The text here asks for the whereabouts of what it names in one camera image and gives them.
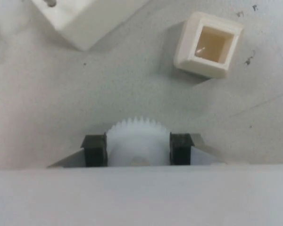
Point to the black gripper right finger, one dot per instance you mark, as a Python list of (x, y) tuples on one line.
[(179, 150)]

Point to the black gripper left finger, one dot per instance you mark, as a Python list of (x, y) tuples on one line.
[(94, 150)]

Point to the white medium gear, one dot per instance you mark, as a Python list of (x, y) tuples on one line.
[(136, 141)]

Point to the white square cube holder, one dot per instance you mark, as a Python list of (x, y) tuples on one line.
[(187, 47)]

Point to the white block peg holder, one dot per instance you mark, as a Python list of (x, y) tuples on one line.
[(85, 23)]

